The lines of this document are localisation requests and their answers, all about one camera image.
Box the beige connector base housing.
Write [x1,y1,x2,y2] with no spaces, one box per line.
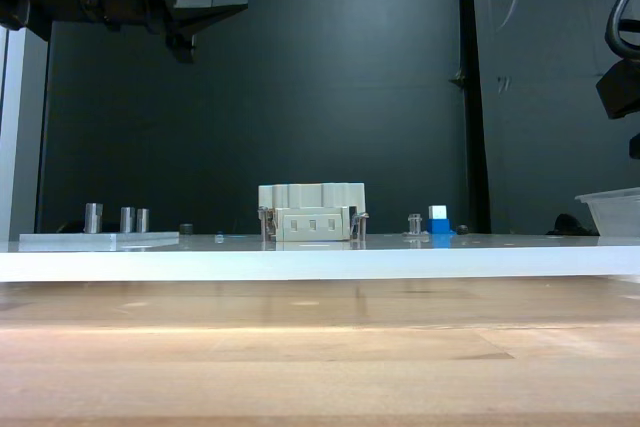
[257,181,370,250]

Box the black metal frame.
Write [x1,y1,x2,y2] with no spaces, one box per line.
[448,0,495,236]

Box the grey camera cable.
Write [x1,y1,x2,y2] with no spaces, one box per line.
[604,0,640,61]

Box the white board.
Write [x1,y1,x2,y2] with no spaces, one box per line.
[0,233,640,283]

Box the blue plastic block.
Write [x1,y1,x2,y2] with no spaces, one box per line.
[426,218,456,237]

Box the clear plastic tub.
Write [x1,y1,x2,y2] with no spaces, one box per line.
[573,186,640,238]

